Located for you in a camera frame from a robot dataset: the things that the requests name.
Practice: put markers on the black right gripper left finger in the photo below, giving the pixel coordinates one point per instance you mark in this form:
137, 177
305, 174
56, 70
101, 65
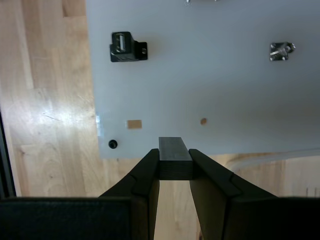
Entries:
145, 175

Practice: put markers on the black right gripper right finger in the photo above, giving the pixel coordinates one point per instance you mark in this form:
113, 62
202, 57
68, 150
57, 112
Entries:
210, 180

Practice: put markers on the grey 16mm metal bar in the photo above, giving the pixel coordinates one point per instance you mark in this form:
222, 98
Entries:
175, 155

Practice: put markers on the black board screw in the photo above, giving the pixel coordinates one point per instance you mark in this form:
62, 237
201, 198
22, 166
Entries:
113, 144

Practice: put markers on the white task board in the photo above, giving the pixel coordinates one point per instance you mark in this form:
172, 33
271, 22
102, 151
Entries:
200, 87

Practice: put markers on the black USB socket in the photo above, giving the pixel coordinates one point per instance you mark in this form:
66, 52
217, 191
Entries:
125, 48

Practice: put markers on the small silver connector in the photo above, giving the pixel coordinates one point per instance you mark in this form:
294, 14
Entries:
281, 51

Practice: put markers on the black aluminium frame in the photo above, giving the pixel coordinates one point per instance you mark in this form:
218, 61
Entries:
3, 162

